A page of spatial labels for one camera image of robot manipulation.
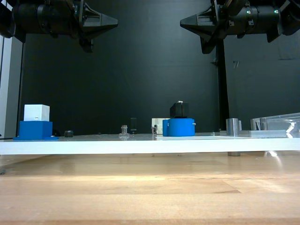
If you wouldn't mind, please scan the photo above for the beige connector housing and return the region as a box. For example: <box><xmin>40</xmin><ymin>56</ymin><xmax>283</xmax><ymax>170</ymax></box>
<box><xmin>151</xmin><ymin>118</ymin><xmax>165</xmax><ymax>135</ymax></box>

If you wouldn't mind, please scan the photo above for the black room pillar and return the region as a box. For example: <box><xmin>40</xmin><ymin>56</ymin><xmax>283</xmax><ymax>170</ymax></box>
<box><xmin>212</xmin><ymin>38</ymin><xmax>230</xmax><ymax>132</ymax></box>

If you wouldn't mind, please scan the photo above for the blue round holder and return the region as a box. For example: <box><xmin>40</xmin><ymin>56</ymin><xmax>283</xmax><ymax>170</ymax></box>
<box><xmin>163</xmin><ymin>118</ymin><xmax>196</xmax><ymax>137</ymax></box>

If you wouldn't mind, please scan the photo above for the blue flanged holder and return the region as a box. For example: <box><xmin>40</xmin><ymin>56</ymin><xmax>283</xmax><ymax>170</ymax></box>
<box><xmin>13</xmin><ymin>120</ymin><xmax>59</xmax><ymax>141</ymax></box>

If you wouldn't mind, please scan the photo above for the steel cylinder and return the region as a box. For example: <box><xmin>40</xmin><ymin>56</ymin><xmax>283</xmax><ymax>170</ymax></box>
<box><xmin>226</xmin><ymin>118</ymin><xmax>240</xmax><ymax>157</ymax></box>

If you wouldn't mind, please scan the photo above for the white cube block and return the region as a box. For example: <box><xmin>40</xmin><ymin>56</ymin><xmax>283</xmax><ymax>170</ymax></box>
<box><xmin>24</xmin><ymin>104</ymin><xmax>51</xmax><ymax>122</ymax></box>

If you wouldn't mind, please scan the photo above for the grey metal plate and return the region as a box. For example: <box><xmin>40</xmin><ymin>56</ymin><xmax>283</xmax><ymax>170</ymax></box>
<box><xmin>241</xmin><ymin>129</ymin><xmax>288</xmax><ymax>138</ymax></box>

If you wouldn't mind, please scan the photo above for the clear plastic tub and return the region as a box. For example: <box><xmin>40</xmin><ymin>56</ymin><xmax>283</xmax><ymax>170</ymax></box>
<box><xmin>250</xmin><ymin>113</ymin><xmax>300</xmax><ymax>141</ymax></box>

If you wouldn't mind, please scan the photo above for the black square plug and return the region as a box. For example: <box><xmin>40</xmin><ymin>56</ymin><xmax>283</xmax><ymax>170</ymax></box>
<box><xmin>169</xmin><ymin>100</ymin><xmax>189</xmax><ymax>118</ymax></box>

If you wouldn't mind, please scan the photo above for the white task board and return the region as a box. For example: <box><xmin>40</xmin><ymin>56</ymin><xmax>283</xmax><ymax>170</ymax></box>
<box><xmin>0</xmin><ymin>135</ymin><xmax>300</xmax><ymax>156</ymax></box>

